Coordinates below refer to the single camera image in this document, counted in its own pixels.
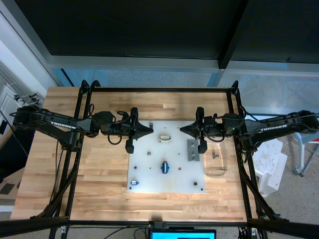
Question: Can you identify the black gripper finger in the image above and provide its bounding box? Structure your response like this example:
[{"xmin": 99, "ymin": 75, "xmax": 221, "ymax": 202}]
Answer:
[
  {"xmin": 179, "ymin": 121, "xmax": 197, "ymax": 131},
  {"xmin": 179, "ymin": 129, "xmax": 198, "ymax": 140},
  {"xmin": 137, "ymin": 121, "xmax": 154, "ymax": 131},
  {"xmin": 137, "ymin": 129, "xmax": 154, "ymax": 140}
]

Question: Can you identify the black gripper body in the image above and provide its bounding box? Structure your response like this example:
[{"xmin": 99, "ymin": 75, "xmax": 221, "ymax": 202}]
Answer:
[
  {"xmin": 195, "ymin": 107, "xmax": 217, "ymax": 154},
  {"xmin": 117, "ymin": 107, "xmax": 140, "ymax": 154}
]

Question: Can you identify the grey metal block with holes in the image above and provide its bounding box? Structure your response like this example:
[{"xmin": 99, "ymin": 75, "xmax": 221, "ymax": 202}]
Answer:
[{"xmin": 186, "ymin": 139, "xmax": 200, "ymax": 162}]

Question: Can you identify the clear plastic tub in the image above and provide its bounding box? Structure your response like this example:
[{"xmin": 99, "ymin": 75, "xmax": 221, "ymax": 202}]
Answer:
[{"xmin": 203, "ymin": 138, "xmax": 229, "ymax": 178}]

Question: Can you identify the white task board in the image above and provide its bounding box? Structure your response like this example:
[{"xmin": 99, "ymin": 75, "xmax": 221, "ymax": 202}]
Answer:
[{"xmin": 127, "ymin": 120, "xmax": 206, "ymax": 194}]

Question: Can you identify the white step stool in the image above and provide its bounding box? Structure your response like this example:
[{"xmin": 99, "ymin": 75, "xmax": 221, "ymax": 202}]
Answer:
[{"xmin": 251, "ymin": 138, "xmax": 288, "ymax": 199}]

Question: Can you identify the screen with blue edge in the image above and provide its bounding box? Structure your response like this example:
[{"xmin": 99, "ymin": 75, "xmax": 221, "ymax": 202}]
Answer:
[{"xmin": 149, "ymin": 229, "xmax": 217, "ymax": 239}]

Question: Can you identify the brown cardboard box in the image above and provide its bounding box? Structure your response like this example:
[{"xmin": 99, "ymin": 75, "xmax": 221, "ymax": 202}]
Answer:
[{"xmin": 0, "ymin": 166, "xmax": 26, "ymax": 200}]

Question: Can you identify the black foam pad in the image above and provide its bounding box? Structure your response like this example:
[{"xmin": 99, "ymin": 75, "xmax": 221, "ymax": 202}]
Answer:
[{"xmin": 0, "ymin": 183, "xmax": 15, "ymax": 196}]

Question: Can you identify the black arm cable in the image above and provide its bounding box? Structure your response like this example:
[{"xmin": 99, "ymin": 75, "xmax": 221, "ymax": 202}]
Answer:
[
  {"xmin": 107, "ymin": 111, "xmax": 124, "ymax": 145},
  {"xmin": 206, "ymin": 112, "xmax": 226, "ymax": 143}
]

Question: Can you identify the blue D-sub connector mount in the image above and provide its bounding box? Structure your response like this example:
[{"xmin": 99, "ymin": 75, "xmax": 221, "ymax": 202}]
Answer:
[{"xmin": 159, "ymin": 161, "xmax": 170, "ymax": 175}]

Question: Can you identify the black aluminium frame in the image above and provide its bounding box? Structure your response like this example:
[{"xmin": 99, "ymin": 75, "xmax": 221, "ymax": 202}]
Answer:
[{"xmin": 0, "ymin": 79, "xmax": 319, "ymax": 239}]

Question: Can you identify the black camera block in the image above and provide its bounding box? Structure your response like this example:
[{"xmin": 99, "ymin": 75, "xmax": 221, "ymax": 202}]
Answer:
[{"xmin": 151, "ymin": 216, "xmax": 165, "ymax": 229}]

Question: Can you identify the grey metal chair frame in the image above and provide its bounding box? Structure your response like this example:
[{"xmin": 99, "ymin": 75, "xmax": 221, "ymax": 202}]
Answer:
[{"xmin": 291, "ymin": 130, "xmax": 319, "ymax": 178}]

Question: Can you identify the white cable bundle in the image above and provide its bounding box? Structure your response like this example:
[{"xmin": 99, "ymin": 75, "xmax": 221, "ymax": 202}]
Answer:
[{"xmin": 12, "ymin": 93, "xmax": 42, "ymax": 106}]

